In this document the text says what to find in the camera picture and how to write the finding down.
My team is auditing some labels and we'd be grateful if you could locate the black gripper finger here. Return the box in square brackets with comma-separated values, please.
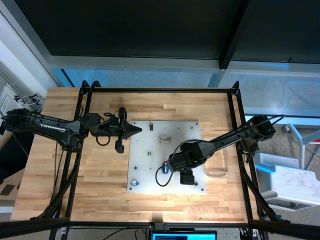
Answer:
[124, 129, 143, 140]
[124, 120, 143, 131]

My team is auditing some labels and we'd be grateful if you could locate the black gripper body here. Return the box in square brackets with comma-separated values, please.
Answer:
[96, 107, 128, 154]
[179, 150, 201, 187]

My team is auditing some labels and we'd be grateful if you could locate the white taskboard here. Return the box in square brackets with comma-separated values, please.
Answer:
[127, 120, 207, 195]

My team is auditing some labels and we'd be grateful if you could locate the blue round holder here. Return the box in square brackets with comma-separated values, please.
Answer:
[160, 161, 171, 175]

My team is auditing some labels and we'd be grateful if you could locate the clear plastic tub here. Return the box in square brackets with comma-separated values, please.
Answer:
[203, 143, 230, 179]

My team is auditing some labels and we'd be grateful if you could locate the laptop screen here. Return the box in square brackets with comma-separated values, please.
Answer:
[149, 230, 218, 240]

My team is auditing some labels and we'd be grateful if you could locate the white step stool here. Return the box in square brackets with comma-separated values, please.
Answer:
[254, 152, 320, 213]

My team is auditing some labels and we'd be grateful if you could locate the white power strip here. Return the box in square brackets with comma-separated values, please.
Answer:
[12, 93, 44, 108]

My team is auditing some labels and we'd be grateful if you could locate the cardboard box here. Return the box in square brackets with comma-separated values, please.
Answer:
[0, 167, 26, 201]

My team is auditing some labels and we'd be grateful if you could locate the grey metal stand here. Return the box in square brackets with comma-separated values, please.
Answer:
[282, 123, 320, 173]

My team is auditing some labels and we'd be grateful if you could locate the black looping arm cable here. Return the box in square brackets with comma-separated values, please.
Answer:
[155, 163, 174, 187]
[95, 129, 112, 147]
[102, 111, 116, 125]
[171, 141, 198, 161]

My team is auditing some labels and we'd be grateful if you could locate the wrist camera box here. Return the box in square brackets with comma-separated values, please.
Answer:
[168, 152, 180, 171]

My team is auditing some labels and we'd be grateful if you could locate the black aluminium frame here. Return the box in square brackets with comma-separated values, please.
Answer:
[0, 79, 320, 240]

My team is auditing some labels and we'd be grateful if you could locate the small black table camera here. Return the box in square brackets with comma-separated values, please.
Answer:
[151, 216, 165, 229]

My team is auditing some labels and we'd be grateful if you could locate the black elbow cable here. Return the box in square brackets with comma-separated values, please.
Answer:
[262, 114, 286, 126]

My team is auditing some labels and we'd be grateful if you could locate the black wall column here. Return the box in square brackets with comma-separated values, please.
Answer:
[218, 0, 251, 70]

